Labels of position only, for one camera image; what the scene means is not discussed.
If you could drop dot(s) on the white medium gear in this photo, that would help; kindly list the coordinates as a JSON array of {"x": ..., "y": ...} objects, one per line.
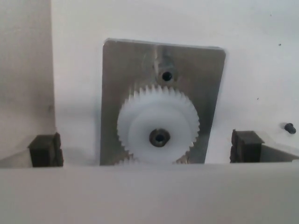
[{"x": 158, "y": 130}]

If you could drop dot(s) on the white task board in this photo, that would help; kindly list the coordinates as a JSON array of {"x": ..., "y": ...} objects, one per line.
[{"x": 81, "y": 70}]

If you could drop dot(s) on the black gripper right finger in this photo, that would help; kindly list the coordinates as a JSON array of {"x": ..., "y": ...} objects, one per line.
[{"x": 247, "y": 147}]

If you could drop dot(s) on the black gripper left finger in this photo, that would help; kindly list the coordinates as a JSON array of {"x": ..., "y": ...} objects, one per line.
[{"x": 45, "y": 151}]

